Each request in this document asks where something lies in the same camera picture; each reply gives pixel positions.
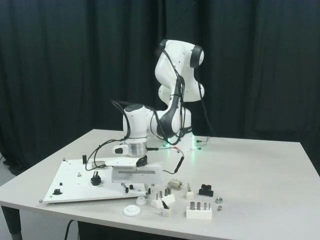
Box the white task board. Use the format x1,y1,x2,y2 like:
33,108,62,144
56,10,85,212
38,154,148,206

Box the black cable behind arm foot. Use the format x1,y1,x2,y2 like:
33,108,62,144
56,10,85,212
197,83,215,138

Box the white round peg holder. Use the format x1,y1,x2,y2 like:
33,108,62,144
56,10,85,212
185,206,213,220

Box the white large gear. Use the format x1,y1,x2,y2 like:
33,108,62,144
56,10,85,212
122,204,142,217

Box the small white box dark window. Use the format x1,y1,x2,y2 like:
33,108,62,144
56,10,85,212
112,144,130,155

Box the black cable bundle along arm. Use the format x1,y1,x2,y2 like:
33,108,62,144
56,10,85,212
157,44,187,146

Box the black curtains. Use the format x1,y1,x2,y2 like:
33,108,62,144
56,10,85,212
0,0,320,173

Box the beige waterproof plug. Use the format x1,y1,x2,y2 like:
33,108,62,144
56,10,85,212
167,179,183,192

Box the thin black rod on wire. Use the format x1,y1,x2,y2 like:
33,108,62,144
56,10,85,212
146,146,186,175

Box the black D-SUB plug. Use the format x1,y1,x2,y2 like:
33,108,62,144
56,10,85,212
198,184,215,197

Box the black cable under table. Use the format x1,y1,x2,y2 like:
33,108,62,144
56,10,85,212
65,219,76,240

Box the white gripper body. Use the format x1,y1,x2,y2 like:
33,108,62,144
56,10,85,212
110,162,164,185

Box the silver wrist ring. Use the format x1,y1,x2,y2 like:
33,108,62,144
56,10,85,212
127,142,147,157

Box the white square peg holder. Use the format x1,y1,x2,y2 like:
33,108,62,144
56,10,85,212
149,194,175,209

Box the dark table leg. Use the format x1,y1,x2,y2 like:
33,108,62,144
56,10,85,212
1,206,22,240

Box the flat white plate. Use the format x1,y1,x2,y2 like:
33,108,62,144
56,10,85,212
104,159,141,169

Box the black looping wrist cable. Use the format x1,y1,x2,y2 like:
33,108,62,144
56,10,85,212
84,99,131,171

